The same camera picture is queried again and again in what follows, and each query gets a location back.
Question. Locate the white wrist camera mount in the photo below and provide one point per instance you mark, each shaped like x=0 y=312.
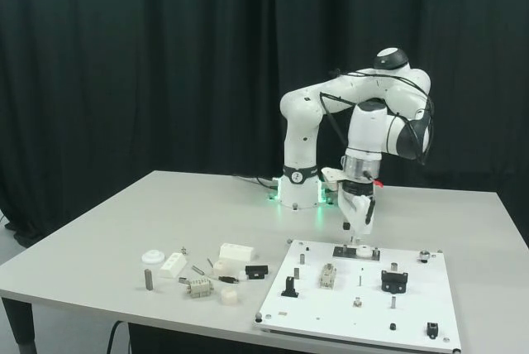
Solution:
x=332 y=175

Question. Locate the metal BNC plug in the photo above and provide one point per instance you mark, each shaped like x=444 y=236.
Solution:
x=358 y=301

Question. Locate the short thin metal peg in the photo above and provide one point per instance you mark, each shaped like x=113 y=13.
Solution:
x=210 y=263

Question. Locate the black D-SUB plug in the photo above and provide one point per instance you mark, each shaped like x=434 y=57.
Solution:
x=256 y=272

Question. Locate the small metal bolt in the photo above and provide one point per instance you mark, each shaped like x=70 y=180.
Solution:
x=184 y=251

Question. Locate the long white peg holder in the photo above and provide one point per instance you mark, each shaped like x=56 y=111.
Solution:
x=237 y=251
x=172 y=266

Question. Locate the metal waterproof plug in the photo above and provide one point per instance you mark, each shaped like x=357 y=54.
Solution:
x=423 y=255

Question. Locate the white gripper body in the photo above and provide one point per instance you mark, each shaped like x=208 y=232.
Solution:
x=357 y=211

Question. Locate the metal square peg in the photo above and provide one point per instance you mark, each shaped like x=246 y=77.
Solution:
x=148 y=280

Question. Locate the black table leg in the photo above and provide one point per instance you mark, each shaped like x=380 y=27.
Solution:
x=18 y=325

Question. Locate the thin black rod red tag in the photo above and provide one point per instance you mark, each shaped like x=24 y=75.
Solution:
x=369 y=209

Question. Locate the black USB plug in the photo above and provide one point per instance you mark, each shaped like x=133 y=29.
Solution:
x=227 y=279

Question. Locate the white large gear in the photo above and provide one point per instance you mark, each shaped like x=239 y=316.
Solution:
x=153 y=257

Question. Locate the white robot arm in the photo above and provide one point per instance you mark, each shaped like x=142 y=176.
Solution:
x=297 y=122

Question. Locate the white medium gear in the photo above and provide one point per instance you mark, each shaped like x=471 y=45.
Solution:
x=364 y=252

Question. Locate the metal round peg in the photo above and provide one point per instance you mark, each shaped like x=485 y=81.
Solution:
x=197 y=270

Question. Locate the black curtain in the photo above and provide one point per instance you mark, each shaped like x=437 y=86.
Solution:
x=124 y=39

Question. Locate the small white plug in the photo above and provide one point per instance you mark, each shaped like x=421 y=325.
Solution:
x=242 y=276

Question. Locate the white task board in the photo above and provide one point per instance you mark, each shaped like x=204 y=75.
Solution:
x=330 y=312

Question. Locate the beige multi-pin plug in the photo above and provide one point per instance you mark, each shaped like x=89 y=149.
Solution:
x=197 y=288

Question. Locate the small white holder block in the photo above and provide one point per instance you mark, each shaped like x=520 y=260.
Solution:
x=229 y=295
x=221 y=267

